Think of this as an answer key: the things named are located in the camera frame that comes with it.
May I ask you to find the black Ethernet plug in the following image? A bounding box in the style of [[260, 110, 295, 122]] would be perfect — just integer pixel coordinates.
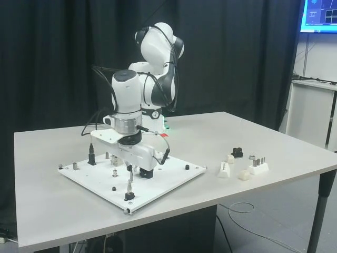
[[87, 142, 97, 166]]

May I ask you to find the white task board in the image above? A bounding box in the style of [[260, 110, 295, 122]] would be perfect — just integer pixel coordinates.
[[57, 143, 207, 216]]

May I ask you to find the white sloped peg holder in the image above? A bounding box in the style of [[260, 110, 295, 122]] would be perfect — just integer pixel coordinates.
[[216, 162, 232, 179]]

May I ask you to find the black curtain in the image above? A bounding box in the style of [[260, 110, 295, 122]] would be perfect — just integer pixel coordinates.
[[0, 0, 303, 235]]

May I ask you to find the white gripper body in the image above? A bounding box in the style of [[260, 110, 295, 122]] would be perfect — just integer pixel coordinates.
[[112, 143, 156, 170]]

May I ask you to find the blue screen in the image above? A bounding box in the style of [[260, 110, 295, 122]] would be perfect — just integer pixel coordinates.
[[300, 0, 337, 34]]

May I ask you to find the black USB plug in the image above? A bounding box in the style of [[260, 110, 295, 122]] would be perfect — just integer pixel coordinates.
[[138, 168, 155, 179]]

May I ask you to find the grey floor cable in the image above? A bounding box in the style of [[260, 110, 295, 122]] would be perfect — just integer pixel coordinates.
[[227, 201, 316, 253]]

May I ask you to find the black under-table cabinet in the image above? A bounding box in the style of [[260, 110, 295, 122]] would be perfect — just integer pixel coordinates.
[[70, 204, 218, 253]]

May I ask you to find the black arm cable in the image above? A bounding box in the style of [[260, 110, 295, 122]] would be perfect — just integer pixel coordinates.
[[81, 26, 182, 137]]

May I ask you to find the flat white mount plate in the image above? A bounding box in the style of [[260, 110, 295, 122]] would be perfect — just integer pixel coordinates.
[[90, 129, 127, 145]]

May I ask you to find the white long peg holder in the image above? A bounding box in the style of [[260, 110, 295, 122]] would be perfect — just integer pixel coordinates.
[[248, 162, 270, 175]]

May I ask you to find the black loose cable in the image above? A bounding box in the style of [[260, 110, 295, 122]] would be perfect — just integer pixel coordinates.
[[291, 74, 337, 85]]

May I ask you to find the white cabinet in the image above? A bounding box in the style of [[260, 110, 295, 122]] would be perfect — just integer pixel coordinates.
[[279, 79, 337, 152]]

